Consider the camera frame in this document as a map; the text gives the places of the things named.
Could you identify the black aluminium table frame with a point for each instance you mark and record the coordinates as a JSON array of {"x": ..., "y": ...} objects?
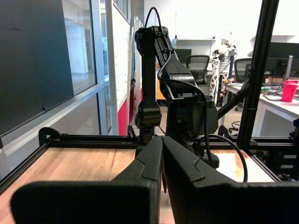
[{"x": 93, "y": 139}]

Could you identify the red plastic container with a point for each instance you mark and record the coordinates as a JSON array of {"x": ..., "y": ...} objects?
[{"x": 289, "y": 92}]

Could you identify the black computer monitor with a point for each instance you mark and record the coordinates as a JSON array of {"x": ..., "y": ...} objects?
[
  {"x": 184, "y": 54},
  {"x": 285, "y": 50}
]

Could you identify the white lattice stand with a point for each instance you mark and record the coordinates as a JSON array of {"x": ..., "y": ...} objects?
[{"x": 215, "y": 70}]

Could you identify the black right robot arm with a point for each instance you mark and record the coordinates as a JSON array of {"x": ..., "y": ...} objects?
[{"x": 149, "y": 81}]

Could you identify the black box with white labels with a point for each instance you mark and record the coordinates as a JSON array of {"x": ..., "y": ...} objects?
[{"x": 271, "y": 163}]

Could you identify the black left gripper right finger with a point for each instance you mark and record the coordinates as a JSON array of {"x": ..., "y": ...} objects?
[{"x": 222, "y": 203}]

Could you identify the grey aluminium window frame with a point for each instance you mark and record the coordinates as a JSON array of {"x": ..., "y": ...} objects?
[{"x": 70, "y": 102}]

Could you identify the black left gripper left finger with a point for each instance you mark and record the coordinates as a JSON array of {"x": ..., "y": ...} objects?
[{"x": 93, "y": 200}]

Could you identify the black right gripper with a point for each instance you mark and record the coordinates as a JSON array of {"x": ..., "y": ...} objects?
[{"x": 191, "y": 116}]

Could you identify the black mesh office chair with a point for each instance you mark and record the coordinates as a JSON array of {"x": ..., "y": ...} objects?
[
  {"x": 198, "y": 63},
  {"x": 240, "y": 67}
]

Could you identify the white partition with red base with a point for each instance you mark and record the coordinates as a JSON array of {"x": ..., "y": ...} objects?
[{"x": 121, "y": 70}]

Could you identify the white office desk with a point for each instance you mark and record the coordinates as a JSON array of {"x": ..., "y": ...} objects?
[{"x": 275, "y": 109}]

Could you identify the yellow cabinet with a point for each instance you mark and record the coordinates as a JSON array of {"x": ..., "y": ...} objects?
[{"x": 161, "y": 93}]

